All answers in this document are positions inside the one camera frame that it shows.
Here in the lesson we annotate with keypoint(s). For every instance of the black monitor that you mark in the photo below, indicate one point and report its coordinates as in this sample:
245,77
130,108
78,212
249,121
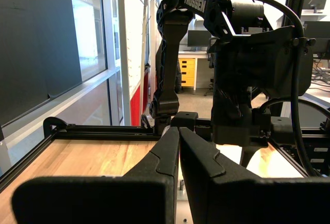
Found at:
315,0
322,33
198,38

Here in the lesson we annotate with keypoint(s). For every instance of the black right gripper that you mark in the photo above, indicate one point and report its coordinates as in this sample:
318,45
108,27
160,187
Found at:
239,131

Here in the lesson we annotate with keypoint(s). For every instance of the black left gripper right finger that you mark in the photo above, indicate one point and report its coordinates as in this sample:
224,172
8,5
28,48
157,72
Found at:
245,200

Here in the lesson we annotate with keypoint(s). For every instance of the red panel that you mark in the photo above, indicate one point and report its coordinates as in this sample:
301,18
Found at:
135,105

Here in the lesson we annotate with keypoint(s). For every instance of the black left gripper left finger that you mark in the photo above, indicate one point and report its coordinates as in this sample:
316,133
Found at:
103,200

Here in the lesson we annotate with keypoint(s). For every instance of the yellow drawer cabinet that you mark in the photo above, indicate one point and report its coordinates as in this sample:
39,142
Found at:
188,71

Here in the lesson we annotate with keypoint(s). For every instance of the grey aluminium window frame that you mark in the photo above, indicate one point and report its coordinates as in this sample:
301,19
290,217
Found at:
111,53

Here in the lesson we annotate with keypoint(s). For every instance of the white whiteboard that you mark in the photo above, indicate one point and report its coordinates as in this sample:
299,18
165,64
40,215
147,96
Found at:
134,40

